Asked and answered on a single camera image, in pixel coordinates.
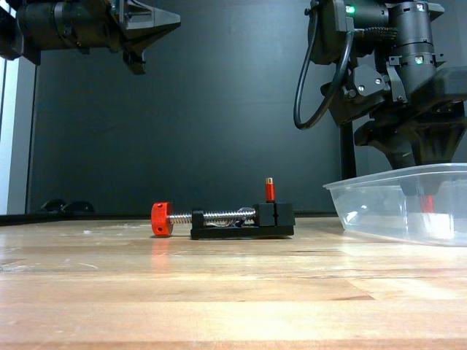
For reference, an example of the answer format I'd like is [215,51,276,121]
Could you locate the silver threaded screw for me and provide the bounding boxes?
[167,207,257,225]

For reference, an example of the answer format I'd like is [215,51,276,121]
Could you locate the white foam block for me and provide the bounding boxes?
[407,212,453,238]

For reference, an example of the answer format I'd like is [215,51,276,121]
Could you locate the black rounded clamp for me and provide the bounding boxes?
[63,199,96,214]
[39,198,69,214]

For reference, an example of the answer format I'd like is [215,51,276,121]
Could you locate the clear plastic tub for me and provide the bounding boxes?
[323,163,467,248]

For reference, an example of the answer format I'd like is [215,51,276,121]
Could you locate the black vise clamp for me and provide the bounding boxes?
[190,201,296,241]

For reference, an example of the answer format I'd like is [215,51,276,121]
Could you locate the black aluminium frame rail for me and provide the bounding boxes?
[0,209,342,227]

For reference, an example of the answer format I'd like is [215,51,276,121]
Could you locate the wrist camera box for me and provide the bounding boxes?
[320,64,393,127]

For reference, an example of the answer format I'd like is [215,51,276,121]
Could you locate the red round knob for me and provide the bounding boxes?
[150,201,175,238]

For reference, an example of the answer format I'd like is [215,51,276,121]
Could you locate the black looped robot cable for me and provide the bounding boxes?
[293,0,355,131]

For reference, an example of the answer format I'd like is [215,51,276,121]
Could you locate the black frame post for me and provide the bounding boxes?
[339,122,358,180]

